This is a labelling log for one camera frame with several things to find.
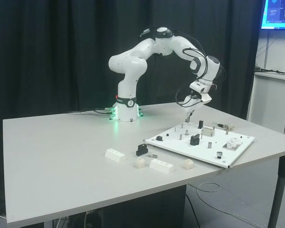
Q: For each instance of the small cream plug holder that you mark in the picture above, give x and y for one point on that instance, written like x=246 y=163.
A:
x=140 y=164
x=188 y=164

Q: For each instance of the metal square peg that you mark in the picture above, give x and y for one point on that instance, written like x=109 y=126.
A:
x=188 y=120

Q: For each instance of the long white peg holder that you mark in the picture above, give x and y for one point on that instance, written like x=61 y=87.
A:
x=161 y=166
x=115 y=155

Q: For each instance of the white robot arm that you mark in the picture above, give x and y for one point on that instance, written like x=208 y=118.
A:
x=127 y=64

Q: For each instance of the beige rectangular plug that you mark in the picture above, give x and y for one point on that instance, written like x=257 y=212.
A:
x=230 y=127

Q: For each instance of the white task board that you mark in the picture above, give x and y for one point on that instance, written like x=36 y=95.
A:
x=178 y=145

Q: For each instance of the white cabinet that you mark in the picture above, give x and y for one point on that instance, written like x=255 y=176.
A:
x=272 y=102

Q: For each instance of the black curtain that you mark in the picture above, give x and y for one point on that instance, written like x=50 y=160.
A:
x=50 y=52

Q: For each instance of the flat white mounting plate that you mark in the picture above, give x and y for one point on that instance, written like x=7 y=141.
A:
x=207 y=97

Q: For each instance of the black D-SUB plug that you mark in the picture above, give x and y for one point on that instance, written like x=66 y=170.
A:
x=141 y=150

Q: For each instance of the white large gear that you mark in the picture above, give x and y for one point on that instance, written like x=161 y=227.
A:
x=238 y=141

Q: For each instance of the small grey metal plug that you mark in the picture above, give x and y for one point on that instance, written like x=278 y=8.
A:
x=153 y=155

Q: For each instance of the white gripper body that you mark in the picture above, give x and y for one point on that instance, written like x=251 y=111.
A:
x=190 y=101

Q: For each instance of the black box under table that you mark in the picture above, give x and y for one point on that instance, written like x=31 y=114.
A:
x=137 y=209

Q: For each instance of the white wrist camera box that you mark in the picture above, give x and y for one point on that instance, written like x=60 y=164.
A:
x=199 y=86

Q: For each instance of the white medium gear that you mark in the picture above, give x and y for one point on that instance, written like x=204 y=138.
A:
x=232 y=145

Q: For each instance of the dark table leg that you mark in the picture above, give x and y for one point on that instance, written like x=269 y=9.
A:
x=279 y=190

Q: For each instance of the blue screen monitor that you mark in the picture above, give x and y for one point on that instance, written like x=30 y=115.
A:
x=279 y=13

